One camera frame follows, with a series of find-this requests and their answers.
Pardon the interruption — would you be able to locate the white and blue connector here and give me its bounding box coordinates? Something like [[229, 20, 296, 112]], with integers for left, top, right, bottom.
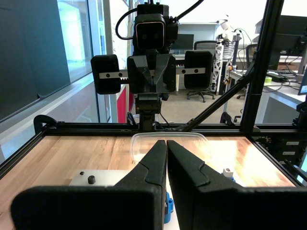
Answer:
[[222, 168, 237, 184]]

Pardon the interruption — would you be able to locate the red panel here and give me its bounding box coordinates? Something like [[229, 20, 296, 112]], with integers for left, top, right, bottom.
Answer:
[[116, 84, 135, 123]]

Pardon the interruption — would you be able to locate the large black monitor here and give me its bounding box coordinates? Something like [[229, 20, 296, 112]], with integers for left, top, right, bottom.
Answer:
[[273, 15, 307, 70]]

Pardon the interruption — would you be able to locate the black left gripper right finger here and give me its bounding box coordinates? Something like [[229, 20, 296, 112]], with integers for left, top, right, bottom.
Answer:
[[167, 140, 307, 230]]

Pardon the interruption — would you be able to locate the black frame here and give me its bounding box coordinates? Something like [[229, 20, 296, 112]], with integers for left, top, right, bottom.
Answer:
[[0, 0, 307, 187]]

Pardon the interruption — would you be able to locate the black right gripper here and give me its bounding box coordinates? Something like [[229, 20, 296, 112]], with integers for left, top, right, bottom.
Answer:
[[90, 49, 213, 95]]

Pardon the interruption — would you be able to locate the white lattice structure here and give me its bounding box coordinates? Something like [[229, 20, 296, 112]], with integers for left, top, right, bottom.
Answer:
[[211, 14, 240, 95]]

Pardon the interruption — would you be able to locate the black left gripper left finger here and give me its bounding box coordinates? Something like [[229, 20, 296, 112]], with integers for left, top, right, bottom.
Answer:
[[11, 140, 168, 230]]

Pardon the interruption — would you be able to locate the white board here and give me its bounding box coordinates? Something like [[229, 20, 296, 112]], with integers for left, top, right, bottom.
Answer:
[[69, 169, 180, 230]]

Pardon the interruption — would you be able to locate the black looped right arm cable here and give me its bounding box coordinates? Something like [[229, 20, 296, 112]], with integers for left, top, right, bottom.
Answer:
[[115, 9, 136, 40]]

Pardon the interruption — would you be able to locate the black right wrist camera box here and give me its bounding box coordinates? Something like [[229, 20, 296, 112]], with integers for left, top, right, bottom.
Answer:
[[133, 13, 166, 51]]

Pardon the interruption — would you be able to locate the black office chair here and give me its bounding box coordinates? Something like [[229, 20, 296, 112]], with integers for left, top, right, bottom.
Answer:
[[186, 40, 216, 103]]

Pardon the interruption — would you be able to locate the small black monitor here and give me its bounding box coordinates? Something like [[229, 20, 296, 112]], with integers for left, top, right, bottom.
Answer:
[[171, 34, 194, 51]]

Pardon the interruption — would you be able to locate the white desk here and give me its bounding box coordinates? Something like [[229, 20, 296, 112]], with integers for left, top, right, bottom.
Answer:
[[229, 69, 307, 124]]

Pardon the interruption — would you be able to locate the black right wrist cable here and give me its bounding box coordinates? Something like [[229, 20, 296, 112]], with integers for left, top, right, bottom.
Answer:
[[177, 0, 204, 20]]

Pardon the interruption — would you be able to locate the clear plastic tub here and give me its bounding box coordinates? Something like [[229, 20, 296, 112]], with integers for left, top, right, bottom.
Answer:
[[130, 132, 209, 166]]

